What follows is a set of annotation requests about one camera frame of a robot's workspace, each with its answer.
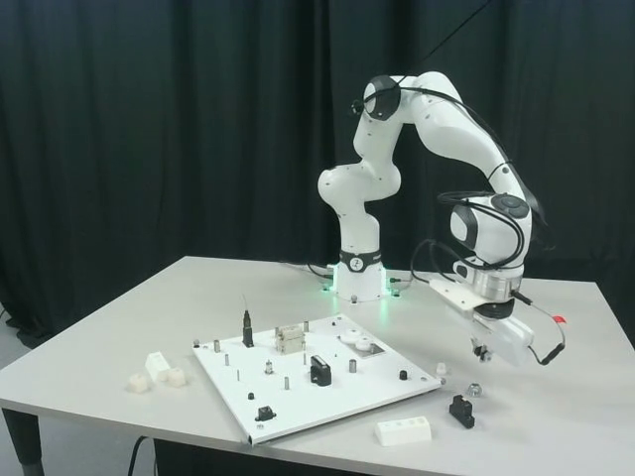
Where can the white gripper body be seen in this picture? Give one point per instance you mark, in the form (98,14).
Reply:
(511,342)

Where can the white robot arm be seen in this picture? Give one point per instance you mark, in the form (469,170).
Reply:
(446,129)

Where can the metal nut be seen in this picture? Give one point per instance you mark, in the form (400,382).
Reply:
(473,390)

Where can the white small gear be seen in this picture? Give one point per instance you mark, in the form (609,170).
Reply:
(439,368)

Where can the flat white mounting plate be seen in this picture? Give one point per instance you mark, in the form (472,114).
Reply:
(456,295)

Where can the black plug in black holder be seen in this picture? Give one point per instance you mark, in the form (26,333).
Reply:
(461,408)

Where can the white long peg holder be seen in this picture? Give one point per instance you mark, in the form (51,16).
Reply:
(158,366)
(404,430)

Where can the white medium gear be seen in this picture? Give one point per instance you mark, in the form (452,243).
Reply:
(363,343)

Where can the white large gear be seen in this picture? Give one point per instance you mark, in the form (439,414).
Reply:
(352,336)

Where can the black D-SUB plug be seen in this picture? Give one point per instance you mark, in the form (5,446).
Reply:
(320,371)

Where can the white task board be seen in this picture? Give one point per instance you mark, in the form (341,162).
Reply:
(297,396)

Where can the beige connector block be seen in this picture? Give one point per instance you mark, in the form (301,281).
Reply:
(289,340)

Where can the metal BNC plug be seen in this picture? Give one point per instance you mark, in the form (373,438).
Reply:
(268,368)

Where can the black box under table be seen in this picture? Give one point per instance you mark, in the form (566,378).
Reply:
(248,458)

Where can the white small peg holder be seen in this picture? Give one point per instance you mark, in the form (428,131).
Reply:
(137,385)
(174,378)

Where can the black curtains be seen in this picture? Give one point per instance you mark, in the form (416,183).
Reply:
(173,124)

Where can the black table leg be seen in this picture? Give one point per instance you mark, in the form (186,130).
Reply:
(22,441)

